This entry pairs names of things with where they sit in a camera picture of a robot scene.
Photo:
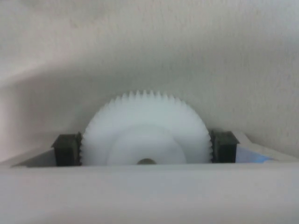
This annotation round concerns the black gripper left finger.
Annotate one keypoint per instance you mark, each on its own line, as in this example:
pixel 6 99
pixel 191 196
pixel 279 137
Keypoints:
pixel 67 151

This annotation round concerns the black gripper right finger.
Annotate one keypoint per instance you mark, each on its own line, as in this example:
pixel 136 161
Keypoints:
pixel 224 149

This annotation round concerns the white large gear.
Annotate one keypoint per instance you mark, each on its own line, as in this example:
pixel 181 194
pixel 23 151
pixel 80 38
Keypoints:
pixel 144 126

